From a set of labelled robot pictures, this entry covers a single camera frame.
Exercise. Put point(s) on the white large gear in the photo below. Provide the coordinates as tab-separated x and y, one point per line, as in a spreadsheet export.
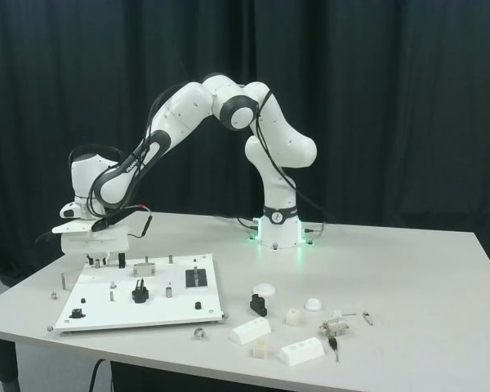
265	290

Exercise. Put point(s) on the white small gear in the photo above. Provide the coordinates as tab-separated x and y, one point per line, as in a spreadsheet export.
337	314

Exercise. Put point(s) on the white task board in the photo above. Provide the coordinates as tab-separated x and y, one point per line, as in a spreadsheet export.
106	318

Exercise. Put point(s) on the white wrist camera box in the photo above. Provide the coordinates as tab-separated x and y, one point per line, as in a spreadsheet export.
69	211

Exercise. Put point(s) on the metal BNC plug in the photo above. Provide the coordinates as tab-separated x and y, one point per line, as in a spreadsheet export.
199	334

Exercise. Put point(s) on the large metal round peg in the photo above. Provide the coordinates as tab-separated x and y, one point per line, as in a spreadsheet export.
168	292

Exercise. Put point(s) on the black table leg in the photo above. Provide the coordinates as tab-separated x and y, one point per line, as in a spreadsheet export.
0	363

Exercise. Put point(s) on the black curtain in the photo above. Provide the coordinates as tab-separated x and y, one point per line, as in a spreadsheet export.
392	102

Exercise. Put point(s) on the flat white mounting plate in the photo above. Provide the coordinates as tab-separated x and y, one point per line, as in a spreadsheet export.
71	227

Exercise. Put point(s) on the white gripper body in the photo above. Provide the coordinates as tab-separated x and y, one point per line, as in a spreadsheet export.
94	243

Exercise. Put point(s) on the translucent white cube holder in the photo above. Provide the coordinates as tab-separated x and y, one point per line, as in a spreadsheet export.
260	349

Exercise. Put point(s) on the black box under table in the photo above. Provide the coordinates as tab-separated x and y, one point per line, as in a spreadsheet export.
155	384

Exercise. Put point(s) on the black D-SUB plug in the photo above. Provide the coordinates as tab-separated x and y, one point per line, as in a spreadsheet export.
258	304

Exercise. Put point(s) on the long white peg holder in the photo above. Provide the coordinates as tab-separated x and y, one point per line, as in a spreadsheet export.
251	330
302	351

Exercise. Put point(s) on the white medium gear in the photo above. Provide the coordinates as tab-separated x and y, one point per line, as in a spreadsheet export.
313	304

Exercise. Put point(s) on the small metal bolt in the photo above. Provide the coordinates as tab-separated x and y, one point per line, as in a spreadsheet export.
54	294

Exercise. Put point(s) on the tall metal round peg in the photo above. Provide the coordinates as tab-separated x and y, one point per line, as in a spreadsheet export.
62	280

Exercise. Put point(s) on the black USB plug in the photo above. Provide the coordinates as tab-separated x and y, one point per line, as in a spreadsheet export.
333	344

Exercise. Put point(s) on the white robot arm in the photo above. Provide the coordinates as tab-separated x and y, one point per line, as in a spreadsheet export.
277	143

